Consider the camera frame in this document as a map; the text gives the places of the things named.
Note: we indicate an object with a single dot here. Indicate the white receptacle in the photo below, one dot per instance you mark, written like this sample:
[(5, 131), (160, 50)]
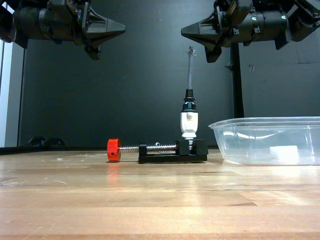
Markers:
[(189, 125)]

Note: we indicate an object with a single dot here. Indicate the clear plastic container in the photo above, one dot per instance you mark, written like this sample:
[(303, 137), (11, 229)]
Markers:
[(262, 140)]

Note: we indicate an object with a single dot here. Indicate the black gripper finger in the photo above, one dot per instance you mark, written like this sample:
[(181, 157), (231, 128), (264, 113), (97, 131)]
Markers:
[(105, 26), (205, 30)]

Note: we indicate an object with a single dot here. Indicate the black corner bracket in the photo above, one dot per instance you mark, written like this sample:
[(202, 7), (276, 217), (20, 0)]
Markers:
[(54, 142), (37, 140)]

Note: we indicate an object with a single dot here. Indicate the white rectangular block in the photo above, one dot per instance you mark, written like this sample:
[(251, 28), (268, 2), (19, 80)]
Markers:
[(283, 153)]

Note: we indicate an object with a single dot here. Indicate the black clamp with orange knob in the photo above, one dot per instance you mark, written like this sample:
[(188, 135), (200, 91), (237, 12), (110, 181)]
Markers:
[(172, 158)]

